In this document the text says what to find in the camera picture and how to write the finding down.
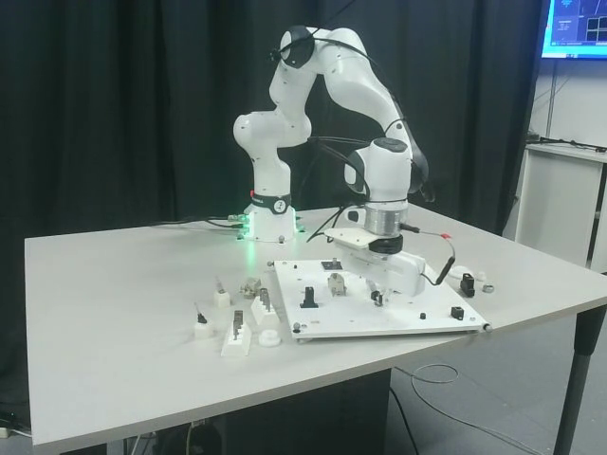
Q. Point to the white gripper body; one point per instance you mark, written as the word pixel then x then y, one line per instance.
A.
pixel 403 275

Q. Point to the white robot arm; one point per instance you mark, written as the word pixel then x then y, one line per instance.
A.
pixel 384 175

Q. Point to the white task board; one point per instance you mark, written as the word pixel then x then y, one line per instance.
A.
pixel 341 322

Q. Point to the white large gear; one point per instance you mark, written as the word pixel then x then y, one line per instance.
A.
pixel 462 271

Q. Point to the black D-SUB plug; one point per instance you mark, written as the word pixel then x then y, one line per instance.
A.
pixel 467 284

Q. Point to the metal hex nut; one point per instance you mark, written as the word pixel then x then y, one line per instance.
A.
pixel 488 287

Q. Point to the white medium gear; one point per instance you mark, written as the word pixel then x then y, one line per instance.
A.
pixel 269 337

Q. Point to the white peg holder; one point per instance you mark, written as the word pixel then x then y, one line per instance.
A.
pixel 258 317
pixel 234 348

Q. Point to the beige metal connector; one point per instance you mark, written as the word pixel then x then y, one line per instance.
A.
pixel 251 289

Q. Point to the small white plug holder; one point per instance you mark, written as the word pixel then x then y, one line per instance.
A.
pixel 202 331
pixel 221 301

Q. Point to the small grey plug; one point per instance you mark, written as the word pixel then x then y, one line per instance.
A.
pixel 220 286

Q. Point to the white cabinet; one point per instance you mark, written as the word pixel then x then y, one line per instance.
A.
pixel 555 204

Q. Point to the black table leg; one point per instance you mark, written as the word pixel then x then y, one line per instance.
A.
pixel 576 379

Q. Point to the blue screen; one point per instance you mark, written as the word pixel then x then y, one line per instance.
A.
pixel 574 28

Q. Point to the black curtain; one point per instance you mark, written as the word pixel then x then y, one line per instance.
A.
pixel 118 95

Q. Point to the white power strip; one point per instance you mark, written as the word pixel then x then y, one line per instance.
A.
pixel 4 432

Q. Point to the flat white mount plate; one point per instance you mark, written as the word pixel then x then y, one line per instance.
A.
pixel 348 238

